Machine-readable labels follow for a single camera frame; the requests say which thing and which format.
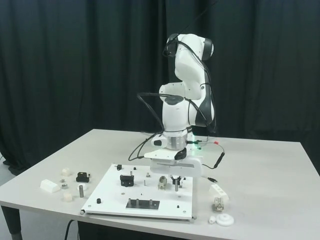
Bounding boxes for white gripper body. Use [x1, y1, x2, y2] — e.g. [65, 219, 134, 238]
[149, 156, 203, 179]

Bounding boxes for black cable under table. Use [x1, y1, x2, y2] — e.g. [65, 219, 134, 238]
[65, 219, 76, 240]

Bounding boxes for white large gear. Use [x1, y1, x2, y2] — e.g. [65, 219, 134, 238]
[216, 214, 236, 228]

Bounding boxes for black cable loop bundle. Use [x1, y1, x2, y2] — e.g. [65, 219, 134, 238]
[128, 92, 176, 161]

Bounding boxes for white task board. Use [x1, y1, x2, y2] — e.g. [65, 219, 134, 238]
[80, 163, 199, 221]

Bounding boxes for black D-SUB plug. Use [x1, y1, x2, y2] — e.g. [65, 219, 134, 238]
[75, 171, 91, 183]

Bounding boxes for dark table leg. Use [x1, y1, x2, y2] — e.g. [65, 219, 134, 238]
[0, 205, 20, 240]

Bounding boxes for white medium gear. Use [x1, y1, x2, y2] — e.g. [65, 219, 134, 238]
[74, 183, 91, 195]

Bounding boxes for thin black rod on wire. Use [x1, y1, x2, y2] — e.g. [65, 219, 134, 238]
[193, 136, 226, 170]

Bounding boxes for black curtains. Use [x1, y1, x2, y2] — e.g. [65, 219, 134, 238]
[0, 0, 320, 174]

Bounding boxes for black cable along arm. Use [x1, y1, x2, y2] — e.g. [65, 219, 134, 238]
[161, 0, 218, 135]

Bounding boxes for white block holder with holes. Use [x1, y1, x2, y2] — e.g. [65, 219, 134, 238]
[39, 178, 61, 194]
[210, 184, 230, 202]

